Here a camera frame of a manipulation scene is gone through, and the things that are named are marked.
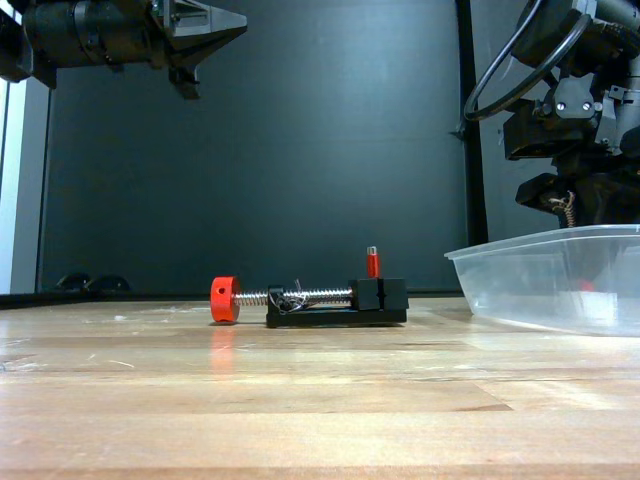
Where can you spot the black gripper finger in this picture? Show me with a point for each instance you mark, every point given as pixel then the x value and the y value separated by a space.
pixel 200 50
pixel 622 197
pixel 225 24
pixel 592 200

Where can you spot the clear plastic tub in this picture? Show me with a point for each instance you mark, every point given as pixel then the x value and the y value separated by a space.
pixel 500 285

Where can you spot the small white block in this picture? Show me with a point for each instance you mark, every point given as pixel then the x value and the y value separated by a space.
pixel 600 307

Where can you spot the black clamp with red knob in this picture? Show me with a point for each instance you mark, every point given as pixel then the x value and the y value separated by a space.
pixel 380 300

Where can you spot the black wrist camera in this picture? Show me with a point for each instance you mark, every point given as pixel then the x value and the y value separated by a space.
pixel 545 135

